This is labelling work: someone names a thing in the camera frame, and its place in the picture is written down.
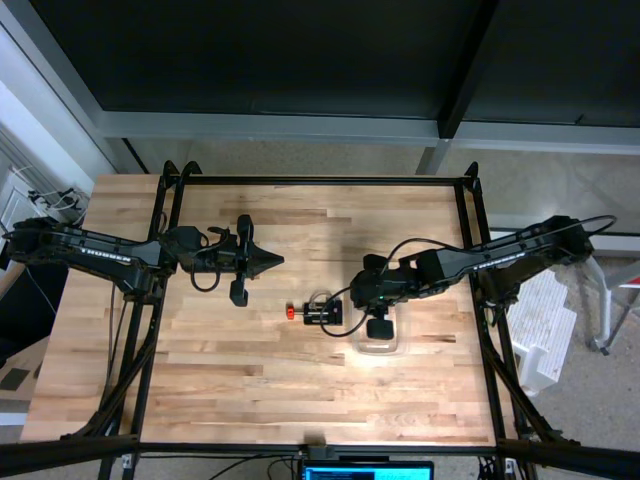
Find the black table-level camera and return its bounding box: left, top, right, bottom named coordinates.
left=305, top=433, right=329, bottom=459

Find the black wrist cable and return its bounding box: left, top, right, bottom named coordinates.
left=318, top=237, right=454, bottom=340
left=191, top=227, right=232, bottom=294

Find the black metal table frame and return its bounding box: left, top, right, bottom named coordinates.
left=0, top=159, right=640, bottom=480

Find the screen with blue edge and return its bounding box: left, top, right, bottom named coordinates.
left=299, top=460, right=435, bottom=480

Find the black vise with red knob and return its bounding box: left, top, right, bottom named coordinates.
left=285, top=296, right=347, bottom=328

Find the white step stool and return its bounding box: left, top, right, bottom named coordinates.
left=503, top=272, right=577, bottom=399

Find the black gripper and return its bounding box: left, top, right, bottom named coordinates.
left=214, top=213, right=286, bottom=307
left=348, top=253, right=404, bottom=343

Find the grey metal chair frame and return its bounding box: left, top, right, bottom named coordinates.
left=582, top=258, right=640, bottom=358

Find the clear plastic tub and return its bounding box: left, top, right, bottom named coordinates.
left=351, top=305, right=409, bottom=358

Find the black right elbow cable loop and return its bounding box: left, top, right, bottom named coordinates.
left=549, top=213, right=618, bottom=237

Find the grey metal window frame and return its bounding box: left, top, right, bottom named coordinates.
left=0, top=0, right=640, bottom=177

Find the white and black cable bundle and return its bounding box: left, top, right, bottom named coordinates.
left=26, top=186, right=87, bottom=215

